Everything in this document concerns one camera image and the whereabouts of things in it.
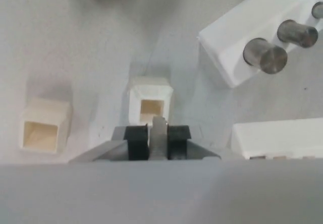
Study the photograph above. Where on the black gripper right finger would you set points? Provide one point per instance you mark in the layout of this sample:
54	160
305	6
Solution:
178	143

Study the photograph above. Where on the white square peg holder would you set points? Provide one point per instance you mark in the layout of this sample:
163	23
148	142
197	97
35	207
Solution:
277	138

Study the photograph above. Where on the medium metal round peg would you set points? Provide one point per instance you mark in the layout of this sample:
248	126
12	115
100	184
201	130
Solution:
302	34

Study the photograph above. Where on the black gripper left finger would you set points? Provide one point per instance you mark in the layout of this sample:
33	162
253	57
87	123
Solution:
136	143

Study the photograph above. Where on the small cream plug holder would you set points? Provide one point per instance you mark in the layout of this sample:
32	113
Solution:
48	105
151	87

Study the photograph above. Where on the small metal round peg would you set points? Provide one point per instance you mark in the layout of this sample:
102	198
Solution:
318	9

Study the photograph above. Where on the white round peg holder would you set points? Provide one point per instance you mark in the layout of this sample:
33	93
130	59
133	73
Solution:
227	45

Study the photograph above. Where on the grey Ethernet plug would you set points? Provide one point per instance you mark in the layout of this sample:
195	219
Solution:
159	138

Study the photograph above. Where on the large metal round peg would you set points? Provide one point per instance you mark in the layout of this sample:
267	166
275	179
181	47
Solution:
272	60

